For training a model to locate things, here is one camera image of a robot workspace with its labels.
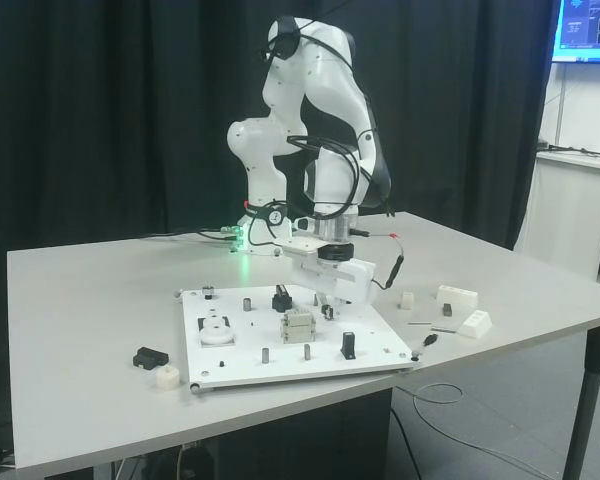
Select large white holder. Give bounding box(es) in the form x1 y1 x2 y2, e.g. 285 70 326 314
435 283 481 312

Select grey table leg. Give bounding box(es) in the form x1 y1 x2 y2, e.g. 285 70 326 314
562 319 600 480

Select sloped white holder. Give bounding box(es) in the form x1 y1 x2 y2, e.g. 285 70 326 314
458 309 494 339

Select small white notched holder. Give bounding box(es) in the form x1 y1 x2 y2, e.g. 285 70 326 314
154 366 181 391

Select black ribbed plug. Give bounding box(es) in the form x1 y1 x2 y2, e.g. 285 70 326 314
270 284 294 312

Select black curtains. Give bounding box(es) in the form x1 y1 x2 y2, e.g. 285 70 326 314
0 0 564 451

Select grey cable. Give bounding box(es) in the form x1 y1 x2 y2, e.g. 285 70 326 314
403 382 581 464

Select black D-SUB plug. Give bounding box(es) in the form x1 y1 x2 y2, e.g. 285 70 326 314
132 345 171 372

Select white task board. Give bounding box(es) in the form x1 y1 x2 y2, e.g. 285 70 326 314
173 280 414 397

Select blue screen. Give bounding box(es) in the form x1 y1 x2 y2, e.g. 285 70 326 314
549 0 600 65

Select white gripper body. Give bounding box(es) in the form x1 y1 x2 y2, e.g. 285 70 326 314
289 258 377 306

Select white large gear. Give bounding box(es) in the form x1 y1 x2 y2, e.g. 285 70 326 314
198 323 235 349

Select white cabinet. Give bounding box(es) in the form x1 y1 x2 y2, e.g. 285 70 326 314
513 147 600 289

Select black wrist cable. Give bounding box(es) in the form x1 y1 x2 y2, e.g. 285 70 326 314
287 134 364 217

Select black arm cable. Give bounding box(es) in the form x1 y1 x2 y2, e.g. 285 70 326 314
262 19 396 217

